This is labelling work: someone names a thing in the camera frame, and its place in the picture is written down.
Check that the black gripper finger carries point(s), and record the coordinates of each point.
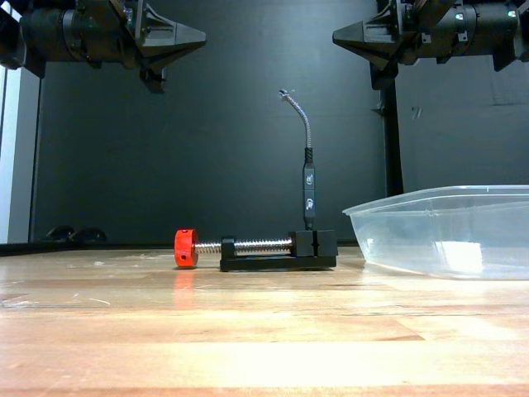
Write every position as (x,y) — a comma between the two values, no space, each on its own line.
(169,35)
(372,34)
(373,58)
(165,60)

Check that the black USB-C socket adapter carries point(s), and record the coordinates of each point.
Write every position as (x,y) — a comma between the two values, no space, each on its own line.
(310,207)

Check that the black square pillar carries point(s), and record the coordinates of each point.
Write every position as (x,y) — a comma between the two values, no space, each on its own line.
(392,144)

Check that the clear plastic tub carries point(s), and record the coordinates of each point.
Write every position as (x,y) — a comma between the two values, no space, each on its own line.
(392,231)

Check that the black vise with red knob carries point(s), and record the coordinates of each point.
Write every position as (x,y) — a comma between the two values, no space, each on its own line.
(273,262)

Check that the black table frame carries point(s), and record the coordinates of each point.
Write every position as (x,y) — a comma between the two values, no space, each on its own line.
(82,247)

